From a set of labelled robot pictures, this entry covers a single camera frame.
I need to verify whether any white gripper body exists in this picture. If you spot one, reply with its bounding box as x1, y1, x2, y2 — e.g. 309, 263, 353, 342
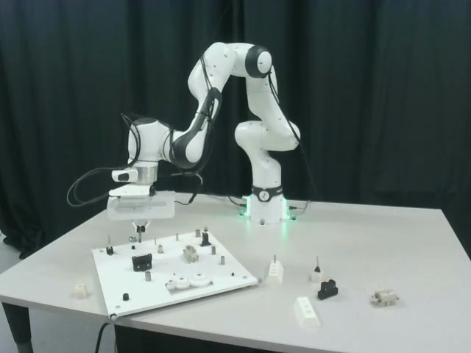
106, 190, 177, 222

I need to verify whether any white sloped peg holder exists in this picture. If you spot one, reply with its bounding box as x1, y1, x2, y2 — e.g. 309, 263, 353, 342
265, 260, 285, 285

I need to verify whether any long white peg holder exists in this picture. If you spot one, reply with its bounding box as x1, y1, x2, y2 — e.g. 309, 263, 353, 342
293, 296, 323, 327

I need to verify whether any black D-SUB plug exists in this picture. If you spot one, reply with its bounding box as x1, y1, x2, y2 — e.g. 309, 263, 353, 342
131, 254, 152, 273
316, 279, 340, 301

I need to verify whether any white task board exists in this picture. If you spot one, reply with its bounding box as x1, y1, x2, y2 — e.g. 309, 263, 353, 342
91, 228, 259, 321

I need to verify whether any white large gear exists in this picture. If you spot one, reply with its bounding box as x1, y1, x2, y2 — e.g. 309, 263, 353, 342
189, 272, 213, 288

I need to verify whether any dark table leg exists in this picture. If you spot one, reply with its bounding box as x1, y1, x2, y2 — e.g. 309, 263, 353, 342
6, 304, 29, 353

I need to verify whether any black curtain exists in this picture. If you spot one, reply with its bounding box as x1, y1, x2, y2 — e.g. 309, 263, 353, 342
0, 0, 471, 260

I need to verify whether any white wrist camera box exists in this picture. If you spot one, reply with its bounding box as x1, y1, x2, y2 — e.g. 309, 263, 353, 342
111, 168, 138, 183

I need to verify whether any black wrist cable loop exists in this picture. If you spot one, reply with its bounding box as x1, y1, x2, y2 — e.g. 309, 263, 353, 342
67, 167, 116, 218

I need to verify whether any black hanging cable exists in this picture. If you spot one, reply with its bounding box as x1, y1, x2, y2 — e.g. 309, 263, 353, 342
96, 321, 116, 353

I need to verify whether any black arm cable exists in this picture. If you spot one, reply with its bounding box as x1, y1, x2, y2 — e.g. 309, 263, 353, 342
196, 54, 224, 174
267, 68, 312, 207

